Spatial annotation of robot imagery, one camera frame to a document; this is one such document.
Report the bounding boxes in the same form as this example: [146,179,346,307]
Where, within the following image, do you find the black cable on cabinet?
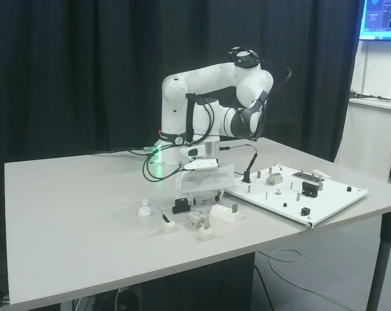
[350,91,391,105]

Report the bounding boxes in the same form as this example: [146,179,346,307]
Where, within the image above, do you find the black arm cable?
[141,47,294,182]

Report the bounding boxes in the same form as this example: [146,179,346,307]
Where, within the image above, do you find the long white peg holder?
[209,203,243,224]

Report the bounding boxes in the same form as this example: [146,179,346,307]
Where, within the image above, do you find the flat white mount plate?
[184,157,220,170]

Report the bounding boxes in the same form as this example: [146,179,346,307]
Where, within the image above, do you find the grey floor cable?
[255,248,373,311]

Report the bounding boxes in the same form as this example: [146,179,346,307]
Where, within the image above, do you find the black curtains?
[0,0,367,294]

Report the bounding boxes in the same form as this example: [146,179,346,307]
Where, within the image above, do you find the white cabinet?
[336,96,391,188]

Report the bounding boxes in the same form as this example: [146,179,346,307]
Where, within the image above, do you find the black D-SUB plug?
[171,198,192,215]

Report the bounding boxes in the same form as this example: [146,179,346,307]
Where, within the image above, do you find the white task board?
[221,165,370,230]

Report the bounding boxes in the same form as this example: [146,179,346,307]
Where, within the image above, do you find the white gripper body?
[176,163,236,195]

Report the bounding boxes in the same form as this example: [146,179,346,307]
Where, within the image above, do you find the blue screen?
[359,0,391,41]

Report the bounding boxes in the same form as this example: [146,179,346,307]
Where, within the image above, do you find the black base cable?
[93,147,158,159]

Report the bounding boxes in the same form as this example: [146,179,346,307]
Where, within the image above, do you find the white block plug holder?
[196,226,217,242]

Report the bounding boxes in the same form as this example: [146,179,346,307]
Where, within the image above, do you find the black table leg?
[366,212,391,311]

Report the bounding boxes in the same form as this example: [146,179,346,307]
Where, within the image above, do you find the grey waterproof plug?
[185,210,213,229]

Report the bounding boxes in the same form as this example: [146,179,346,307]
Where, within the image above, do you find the black thin plug with cable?
[156,206,171,225]

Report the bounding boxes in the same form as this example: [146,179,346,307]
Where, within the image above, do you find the small white plug holder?
[159,220,177,234]

